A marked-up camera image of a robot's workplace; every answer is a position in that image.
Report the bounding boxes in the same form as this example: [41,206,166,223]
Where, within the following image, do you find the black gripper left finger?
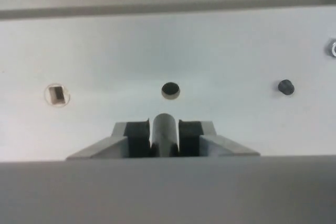
[65,119,156,161]

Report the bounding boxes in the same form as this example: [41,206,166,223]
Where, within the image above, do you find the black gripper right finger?
[170,119,261,158]

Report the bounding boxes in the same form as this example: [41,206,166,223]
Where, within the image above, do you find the metal round peg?
[149,113,180,157]

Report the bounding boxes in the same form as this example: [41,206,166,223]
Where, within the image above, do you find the small black round stud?
[277,79,295,96]

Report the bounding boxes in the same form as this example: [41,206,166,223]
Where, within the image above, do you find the white task board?
[0,6,336,162]

